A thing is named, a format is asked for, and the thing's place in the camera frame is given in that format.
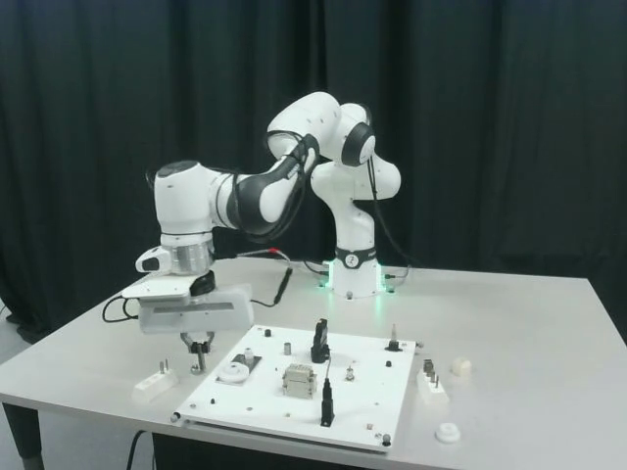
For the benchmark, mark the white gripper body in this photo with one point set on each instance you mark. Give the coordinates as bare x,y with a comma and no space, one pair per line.
206,315

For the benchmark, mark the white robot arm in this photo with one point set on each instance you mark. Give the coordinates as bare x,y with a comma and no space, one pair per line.
343,196

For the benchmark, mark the white peg holder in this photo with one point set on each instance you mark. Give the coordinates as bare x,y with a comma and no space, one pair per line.
154,386
433,394

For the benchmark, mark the metal nut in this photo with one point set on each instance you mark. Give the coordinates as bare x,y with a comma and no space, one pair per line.
193,368

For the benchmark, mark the white large gear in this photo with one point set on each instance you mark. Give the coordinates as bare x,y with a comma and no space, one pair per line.
232,374

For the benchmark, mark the white waterproof plug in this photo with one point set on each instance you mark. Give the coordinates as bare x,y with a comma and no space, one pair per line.
250,353

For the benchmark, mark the beige rectangular connector block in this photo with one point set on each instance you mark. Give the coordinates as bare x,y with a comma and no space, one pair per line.
294,384

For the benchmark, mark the white task board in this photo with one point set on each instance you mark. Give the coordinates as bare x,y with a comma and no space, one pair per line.
274,411

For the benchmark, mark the black D-SUB plug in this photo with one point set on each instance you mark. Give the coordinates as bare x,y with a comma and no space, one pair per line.
319,340

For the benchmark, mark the metal BNC plug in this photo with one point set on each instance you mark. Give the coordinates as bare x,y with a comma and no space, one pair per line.
349,373

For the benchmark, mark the metal bolt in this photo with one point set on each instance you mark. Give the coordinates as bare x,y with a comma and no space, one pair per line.
393,338

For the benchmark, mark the black table leg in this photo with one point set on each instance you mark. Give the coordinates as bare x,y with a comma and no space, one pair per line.
19,436

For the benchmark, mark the white medium gear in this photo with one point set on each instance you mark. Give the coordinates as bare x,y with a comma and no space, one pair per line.
461,367

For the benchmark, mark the white small gear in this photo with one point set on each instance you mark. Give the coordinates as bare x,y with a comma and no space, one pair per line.
447,433

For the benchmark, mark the black curtain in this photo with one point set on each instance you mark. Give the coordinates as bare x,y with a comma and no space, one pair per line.
98,73

